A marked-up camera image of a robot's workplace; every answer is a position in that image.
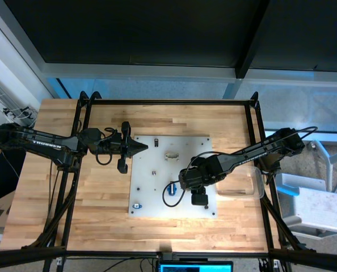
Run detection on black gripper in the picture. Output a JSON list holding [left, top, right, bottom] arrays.
[[179, 167, 208, 195], [111, 121, 149, 175]]

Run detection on white taskboard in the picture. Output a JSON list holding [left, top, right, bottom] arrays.
[[128, 135, 219, 219]]

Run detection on clear plastic tub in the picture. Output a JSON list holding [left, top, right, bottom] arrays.
[[216, 166, 265, 201]]

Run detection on laptop with blue screen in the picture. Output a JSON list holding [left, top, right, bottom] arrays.
[[156, 260, 234, 272]]

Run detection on white step stool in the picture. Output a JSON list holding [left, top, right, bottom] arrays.
[[276, 138, 337, 240]]

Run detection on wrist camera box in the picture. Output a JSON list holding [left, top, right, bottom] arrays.
[[191, 193, 209, 207]]

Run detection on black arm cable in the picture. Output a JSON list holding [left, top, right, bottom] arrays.
[[162, 154, 214, 208], [95, 126, 118, 166]]

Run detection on black camera bracket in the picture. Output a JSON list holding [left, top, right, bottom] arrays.
[[157, 245, 175, 260]]

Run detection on white power strip with cables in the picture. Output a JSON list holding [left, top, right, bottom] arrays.
[[2, 106, 36, 125]]

